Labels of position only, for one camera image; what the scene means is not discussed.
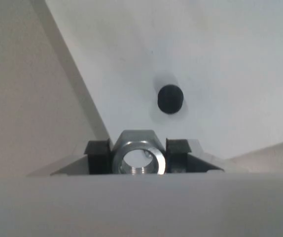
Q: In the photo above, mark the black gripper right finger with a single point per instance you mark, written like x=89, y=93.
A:
x=176, y=155

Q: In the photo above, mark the white task board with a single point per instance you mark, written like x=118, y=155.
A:
x=218, y=49

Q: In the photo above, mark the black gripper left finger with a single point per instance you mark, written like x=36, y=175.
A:
x=97, y=158

